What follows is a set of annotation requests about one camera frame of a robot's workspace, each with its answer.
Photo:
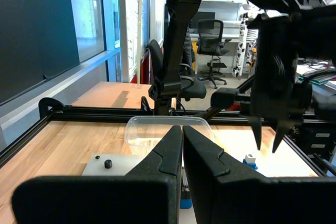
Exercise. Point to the white task board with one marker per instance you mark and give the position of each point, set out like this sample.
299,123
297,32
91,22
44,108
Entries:
118,167

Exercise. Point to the white desk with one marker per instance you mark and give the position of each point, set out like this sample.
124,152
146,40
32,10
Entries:
231,40

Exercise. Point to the black mesh office chair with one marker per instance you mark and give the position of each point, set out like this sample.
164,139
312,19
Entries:
210,40

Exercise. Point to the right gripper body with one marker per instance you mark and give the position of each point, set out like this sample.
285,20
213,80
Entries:
275,95

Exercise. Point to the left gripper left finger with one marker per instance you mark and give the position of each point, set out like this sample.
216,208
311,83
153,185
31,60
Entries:
105,200

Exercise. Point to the window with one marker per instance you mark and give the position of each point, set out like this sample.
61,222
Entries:
89,11

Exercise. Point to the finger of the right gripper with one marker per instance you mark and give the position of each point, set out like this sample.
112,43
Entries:
279,134
257,132

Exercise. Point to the black frame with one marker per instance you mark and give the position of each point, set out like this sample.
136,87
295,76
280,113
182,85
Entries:
105,112

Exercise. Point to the steel peg fitting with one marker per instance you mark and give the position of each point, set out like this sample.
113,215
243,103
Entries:
186,203

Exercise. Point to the clear plastic container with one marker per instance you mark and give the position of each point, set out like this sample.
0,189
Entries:
147,132

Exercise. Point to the black padded office chair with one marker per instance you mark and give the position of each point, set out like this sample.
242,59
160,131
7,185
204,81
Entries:
194,90

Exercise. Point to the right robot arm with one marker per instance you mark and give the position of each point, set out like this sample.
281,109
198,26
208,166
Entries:
176,51

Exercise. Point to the dark computer monitor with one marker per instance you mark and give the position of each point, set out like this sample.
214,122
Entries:
206,16

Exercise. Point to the blue socket block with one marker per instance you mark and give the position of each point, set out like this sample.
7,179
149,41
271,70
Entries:
250,161

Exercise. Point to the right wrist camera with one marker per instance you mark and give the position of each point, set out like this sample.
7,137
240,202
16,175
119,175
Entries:
223,97

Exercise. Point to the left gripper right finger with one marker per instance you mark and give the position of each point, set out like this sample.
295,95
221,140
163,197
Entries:
262,203

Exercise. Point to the wooden side table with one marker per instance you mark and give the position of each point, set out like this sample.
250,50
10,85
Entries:
105,95

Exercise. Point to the black threaded stud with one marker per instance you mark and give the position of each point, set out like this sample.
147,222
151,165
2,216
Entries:
108,164

